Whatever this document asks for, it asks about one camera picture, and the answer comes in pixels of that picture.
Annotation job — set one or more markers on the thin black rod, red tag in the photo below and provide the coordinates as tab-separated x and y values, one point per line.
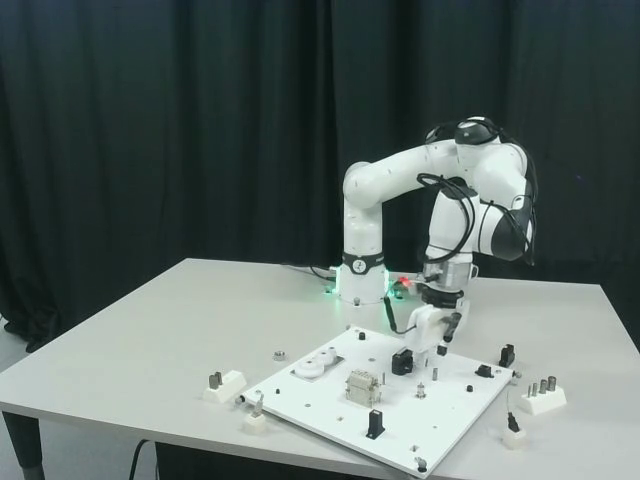
389	312

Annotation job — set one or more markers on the large metal square peg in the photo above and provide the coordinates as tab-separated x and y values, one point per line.
213	382

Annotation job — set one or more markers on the black curtain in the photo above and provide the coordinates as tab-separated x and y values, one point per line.
150	125

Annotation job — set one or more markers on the medium metal round peg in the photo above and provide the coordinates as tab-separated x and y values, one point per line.
543	386

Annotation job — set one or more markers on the metal BNC plug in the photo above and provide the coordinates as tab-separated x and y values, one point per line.
420	392

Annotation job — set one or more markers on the large metal round peg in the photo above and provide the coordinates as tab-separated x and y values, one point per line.
552	384

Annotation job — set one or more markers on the white task board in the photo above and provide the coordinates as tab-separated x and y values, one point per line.
325	415

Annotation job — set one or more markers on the white round peg holder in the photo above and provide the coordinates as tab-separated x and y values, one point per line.
545	402

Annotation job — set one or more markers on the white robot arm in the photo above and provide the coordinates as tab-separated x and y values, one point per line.
365	225

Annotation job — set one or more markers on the white large gear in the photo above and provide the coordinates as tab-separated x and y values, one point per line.
306	373

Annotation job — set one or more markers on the black D-SUB plug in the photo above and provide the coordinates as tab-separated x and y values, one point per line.
507	356

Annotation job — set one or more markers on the white medium gear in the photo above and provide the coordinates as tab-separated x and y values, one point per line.
328	358

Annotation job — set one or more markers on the small white plug holder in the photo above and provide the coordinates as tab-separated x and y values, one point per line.
254	425
515	440

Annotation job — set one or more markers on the black USB plug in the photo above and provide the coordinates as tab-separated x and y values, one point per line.
513	422

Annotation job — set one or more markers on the white square peg holder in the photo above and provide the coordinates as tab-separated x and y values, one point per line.
230	388

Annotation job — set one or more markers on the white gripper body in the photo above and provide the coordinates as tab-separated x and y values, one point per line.
422	327

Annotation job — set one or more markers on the black table leg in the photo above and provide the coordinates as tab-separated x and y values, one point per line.
20	445

